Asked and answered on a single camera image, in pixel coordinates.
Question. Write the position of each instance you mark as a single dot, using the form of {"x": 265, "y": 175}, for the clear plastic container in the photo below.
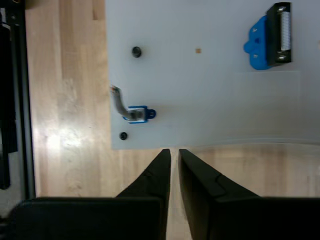
{"x": 275, "y": 142}

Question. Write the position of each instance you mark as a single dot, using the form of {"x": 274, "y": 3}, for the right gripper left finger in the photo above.
{"x": 100, "y": 217}

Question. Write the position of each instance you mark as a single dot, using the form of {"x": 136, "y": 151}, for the white task board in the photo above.
{"x": 200, "y": 100}

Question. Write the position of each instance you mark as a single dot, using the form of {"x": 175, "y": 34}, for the black frame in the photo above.
{"x": 22, "y": 100}

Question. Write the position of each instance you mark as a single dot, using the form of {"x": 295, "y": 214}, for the small blue socket block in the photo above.
{"x": 151, "y": 113}

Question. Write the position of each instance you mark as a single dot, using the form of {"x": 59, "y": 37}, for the blue socket block with lobes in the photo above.
{"x": 257, "y": 37}

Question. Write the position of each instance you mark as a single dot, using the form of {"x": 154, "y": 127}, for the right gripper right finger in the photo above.
{"x": 250, "y": 217}

